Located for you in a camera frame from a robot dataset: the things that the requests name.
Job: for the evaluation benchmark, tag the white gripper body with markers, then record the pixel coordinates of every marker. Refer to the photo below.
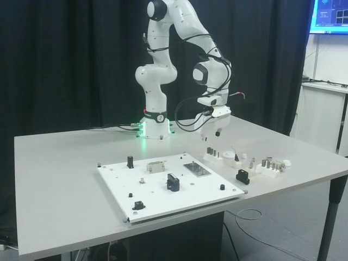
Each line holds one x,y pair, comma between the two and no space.
220,119

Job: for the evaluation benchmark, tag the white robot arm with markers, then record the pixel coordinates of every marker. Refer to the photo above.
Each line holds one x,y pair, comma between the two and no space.
157,81

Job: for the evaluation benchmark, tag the thick metal peg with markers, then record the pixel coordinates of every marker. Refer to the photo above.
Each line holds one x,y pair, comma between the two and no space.
270,161
263,163
209,151

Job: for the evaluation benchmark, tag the white peg holder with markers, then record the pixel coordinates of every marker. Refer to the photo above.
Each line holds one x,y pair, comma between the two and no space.
213,160
269,171

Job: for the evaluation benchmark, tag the white large gear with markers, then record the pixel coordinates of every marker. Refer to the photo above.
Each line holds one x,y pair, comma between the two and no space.
227,157

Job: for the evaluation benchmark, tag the white small gear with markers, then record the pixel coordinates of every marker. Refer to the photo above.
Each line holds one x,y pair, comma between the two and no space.
243,156

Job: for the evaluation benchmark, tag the small white plug holder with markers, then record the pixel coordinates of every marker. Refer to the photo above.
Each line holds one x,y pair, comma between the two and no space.
237,163

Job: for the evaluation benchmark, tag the metal BNC plug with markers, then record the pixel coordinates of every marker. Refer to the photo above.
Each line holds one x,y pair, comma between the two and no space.
253,161

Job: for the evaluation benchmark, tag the black D-SUB plug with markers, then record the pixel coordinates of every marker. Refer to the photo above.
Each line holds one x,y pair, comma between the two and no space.
242,175

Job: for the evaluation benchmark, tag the white BNC plug holder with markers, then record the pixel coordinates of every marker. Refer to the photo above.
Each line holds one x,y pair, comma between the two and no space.
251,170

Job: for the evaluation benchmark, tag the white task board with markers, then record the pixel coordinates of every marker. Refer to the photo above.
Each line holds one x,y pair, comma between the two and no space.
163,190

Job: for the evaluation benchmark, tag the white medium gear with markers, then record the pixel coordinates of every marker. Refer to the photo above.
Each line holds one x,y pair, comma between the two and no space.
287,163

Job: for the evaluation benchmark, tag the white cabinet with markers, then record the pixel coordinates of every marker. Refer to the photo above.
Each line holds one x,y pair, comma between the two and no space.
320,117

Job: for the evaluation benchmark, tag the dark grey table leg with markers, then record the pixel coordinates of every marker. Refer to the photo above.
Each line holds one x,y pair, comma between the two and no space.
330,217

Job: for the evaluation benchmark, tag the blue screen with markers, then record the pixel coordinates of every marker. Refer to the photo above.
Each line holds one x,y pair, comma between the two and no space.
330,16

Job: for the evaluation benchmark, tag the black curtain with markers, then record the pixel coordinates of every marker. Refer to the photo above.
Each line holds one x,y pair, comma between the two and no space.
68,68

